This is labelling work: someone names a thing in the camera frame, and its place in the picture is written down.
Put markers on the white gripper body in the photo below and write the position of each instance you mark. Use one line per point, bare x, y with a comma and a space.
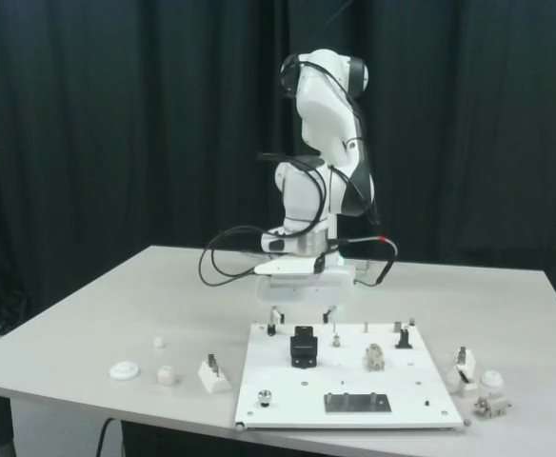
306, 289

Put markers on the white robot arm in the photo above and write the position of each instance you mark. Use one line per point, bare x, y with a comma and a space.
316, 105

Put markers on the large metal square peg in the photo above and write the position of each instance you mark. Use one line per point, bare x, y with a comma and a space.
210, 361

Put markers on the small metal square peg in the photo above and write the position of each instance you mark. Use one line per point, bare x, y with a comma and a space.
216, 369

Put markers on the white square peg holder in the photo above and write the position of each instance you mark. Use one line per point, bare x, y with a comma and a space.
213, 381

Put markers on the black D-SUB plug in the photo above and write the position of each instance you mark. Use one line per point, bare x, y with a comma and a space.
303, 350

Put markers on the white task board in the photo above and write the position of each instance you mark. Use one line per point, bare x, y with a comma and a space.
354, 376

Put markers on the metal bolt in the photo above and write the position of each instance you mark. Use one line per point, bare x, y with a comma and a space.
264, 397

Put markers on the white small gear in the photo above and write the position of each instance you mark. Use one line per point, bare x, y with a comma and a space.
159, 343

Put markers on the small white holder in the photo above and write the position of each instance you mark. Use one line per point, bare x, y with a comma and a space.
167, 376

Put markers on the white plug holder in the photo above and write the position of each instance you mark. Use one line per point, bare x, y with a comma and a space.
464, 381

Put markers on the white large gear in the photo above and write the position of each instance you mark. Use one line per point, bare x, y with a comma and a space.
123, 371

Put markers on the white medium gear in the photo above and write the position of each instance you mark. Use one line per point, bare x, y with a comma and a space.
491, 382

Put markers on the grey waterproof plug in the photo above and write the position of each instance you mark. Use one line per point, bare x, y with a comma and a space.
492, 405

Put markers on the black curtain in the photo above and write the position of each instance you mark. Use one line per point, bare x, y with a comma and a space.
116, 119

